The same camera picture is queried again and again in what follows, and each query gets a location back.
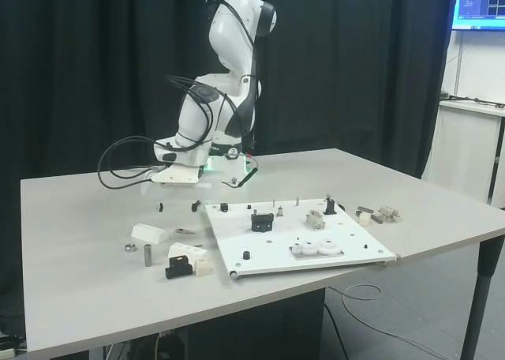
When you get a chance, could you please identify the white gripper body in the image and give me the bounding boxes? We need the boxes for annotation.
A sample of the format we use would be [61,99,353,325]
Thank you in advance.
[140,180,215,204]

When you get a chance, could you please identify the white holder block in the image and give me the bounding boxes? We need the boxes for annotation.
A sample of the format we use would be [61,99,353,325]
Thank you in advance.
[131,222,171,245]

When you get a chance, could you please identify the white holder with holes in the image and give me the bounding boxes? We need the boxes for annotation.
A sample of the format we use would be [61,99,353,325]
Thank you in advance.
[167,242,209,263]

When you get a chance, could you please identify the small white cube holder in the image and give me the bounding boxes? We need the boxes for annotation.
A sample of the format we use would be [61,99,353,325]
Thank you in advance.
[193,257,215,278]

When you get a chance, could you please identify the black D-SUB plug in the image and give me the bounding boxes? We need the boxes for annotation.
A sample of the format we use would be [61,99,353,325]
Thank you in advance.
[164,256,193,280]

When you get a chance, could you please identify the white task board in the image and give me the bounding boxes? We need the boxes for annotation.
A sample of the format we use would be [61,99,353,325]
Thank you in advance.
[203,200,398,283]

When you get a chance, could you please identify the white medium gear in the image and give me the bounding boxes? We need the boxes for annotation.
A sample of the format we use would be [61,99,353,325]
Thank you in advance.
[292,242,318,259]

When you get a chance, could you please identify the white large gear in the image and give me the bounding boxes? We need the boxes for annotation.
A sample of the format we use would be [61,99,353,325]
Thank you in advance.
[315,238,343,257]

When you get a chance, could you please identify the black curtain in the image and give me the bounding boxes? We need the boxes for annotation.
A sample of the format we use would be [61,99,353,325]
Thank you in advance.
[0,0,455,337]

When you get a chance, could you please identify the white power strip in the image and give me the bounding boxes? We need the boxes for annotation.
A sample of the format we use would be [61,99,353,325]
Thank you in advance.
[0,335,25,358]

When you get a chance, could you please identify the white cabinet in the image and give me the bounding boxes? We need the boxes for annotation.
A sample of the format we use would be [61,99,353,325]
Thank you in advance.
[424,98,505,210]

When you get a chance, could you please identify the black table leg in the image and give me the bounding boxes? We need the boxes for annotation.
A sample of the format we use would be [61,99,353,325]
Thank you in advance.
[460,233,505,360]

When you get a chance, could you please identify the blue screen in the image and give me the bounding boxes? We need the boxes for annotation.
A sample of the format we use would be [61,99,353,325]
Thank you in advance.
[451,0,505,32]

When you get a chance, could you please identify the thin black base wire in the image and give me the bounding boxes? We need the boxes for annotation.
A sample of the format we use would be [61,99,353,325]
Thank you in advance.
[220,158,261,189]

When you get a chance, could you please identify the black looped cable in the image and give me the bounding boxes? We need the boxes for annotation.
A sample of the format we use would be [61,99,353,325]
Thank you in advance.
[97,135,175,190]

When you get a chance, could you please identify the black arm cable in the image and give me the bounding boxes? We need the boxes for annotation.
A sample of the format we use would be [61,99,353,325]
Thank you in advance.
[166,73,223,141]
[204,0,264,148]

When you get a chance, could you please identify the grey floor cable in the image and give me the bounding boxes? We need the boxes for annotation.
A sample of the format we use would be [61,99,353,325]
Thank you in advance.
[341,283,463,360]

